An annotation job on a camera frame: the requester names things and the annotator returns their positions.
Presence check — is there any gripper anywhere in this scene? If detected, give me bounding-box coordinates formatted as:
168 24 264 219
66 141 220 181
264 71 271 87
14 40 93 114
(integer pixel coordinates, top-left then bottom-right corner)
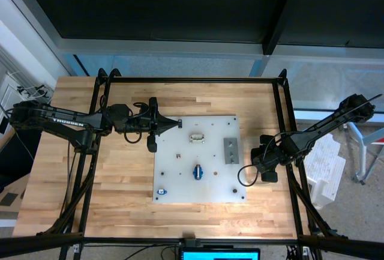
251 135 283 183
130 97 178 153

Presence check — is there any white taskboard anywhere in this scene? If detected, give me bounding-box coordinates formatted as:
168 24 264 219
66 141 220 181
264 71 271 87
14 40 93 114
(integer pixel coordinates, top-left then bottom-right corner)
152 115 248 204

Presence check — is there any grey metal block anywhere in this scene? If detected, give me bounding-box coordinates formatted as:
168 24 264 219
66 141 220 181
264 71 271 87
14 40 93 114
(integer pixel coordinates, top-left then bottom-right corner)
223 136 241 165

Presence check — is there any white foam packaging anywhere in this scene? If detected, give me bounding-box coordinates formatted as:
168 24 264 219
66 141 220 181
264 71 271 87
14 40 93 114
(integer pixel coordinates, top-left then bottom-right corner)
302 135 346 210

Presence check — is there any blue round holder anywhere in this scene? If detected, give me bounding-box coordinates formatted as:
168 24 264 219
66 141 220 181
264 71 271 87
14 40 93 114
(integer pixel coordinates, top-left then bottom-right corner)
191 165 205 180

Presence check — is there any grey metal stand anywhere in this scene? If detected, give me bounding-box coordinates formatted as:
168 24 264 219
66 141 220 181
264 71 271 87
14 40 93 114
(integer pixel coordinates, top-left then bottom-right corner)
344 120 384 186

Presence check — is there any laptop screen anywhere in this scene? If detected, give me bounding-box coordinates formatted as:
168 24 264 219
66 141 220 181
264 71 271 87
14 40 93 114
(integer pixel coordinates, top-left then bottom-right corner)
179 247 261 260

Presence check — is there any cardboard box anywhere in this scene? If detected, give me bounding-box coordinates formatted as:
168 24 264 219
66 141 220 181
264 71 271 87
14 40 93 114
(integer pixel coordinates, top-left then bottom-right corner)
0 174 31 228

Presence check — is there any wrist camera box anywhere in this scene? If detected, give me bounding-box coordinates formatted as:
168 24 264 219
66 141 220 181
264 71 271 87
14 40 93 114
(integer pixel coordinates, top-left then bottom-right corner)
251 147 265 168

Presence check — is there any black metal frame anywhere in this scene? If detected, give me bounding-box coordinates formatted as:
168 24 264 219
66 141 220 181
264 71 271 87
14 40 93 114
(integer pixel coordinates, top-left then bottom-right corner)
0 67 384 260

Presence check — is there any black table camera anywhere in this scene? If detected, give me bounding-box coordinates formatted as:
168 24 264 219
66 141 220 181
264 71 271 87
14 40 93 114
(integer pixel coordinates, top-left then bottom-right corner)
179 232 201 248

